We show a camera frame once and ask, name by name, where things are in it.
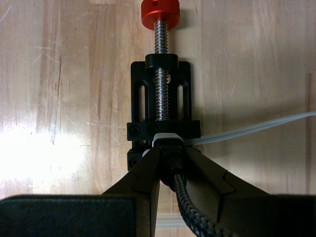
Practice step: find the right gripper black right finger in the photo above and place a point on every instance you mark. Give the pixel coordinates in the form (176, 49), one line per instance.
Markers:
(247, 209)

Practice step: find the black clamp with red knob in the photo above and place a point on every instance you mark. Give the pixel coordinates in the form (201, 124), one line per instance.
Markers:
(160, 60)

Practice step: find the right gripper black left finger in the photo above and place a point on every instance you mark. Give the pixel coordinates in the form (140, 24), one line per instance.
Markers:
(138, 187)

